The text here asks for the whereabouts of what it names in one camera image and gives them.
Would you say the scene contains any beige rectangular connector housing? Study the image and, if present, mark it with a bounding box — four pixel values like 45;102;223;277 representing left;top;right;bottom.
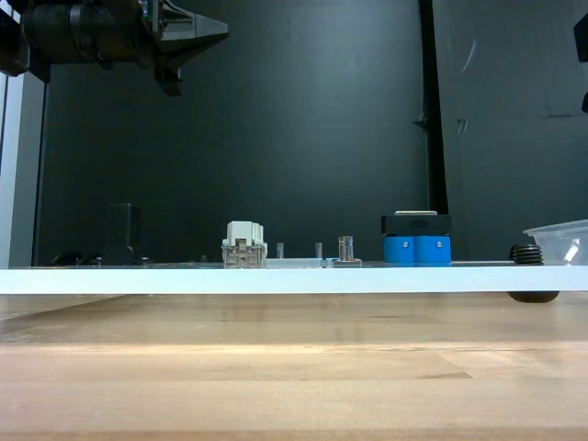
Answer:
220;220;268;270

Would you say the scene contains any white taskboard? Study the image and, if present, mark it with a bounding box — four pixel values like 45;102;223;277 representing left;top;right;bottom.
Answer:
0;262;588;296

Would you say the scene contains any small black clamp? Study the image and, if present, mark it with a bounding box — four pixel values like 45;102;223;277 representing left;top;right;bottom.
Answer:
97;201;148;266

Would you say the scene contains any clear plastic tub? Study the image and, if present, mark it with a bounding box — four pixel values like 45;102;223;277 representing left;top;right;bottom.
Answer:
522;219;588;266

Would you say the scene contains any black knurled screw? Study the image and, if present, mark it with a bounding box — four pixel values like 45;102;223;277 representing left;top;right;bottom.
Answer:
508;244;544;266

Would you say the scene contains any small metal socket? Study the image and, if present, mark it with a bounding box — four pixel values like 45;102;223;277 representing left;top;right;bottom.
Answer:
331;234;364;268

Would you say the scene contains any black rubber board foot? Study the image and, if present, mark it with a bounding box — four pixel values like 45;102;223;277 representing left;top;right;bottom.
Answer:
507;291;561;304

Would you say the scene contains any black wall post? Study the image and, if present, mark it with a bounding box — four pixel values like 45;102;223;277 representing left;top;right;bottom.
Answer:
415;0;450;217

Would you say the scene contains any blue and black connector mount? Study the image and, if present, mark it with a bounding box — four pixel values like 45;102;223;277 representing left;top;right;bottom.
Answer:
380;209;454;267

